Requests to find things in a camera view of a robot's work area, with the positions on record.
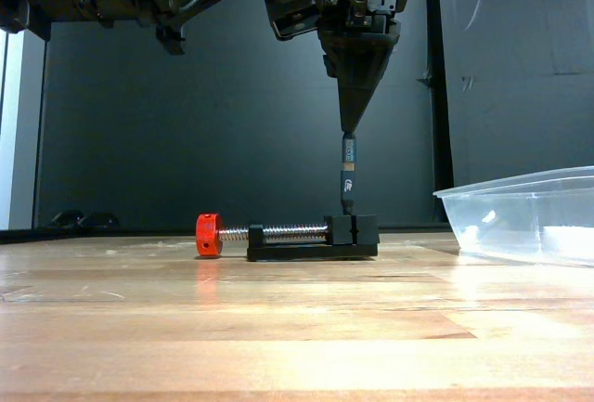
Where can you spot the black aluminium frame rail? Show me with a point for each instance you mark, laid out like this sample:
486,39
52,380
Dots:
139,233

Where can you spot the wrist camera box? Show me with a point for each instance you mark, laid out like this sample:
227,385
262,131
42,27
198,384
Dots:
290,7

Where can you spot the clear plastic tub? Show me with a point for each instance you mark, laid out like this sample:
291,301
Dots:
501,216

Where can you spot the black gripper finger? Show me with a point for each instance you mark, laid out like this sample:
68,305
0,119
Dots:
195,5
357,77

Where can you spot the white foam pad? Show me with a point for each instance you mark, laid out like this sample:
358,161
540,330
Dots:
568,238

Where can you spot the black vise with red knob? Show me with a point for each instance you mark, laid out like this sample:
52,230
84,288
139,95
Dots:
297,251

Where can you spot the black curved corner bracket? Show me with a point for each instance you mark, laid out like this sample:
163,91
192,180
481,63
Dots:
67,217
102,219

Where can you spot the slim black upright post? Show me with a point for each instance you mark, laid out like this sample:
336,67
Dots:
440,133

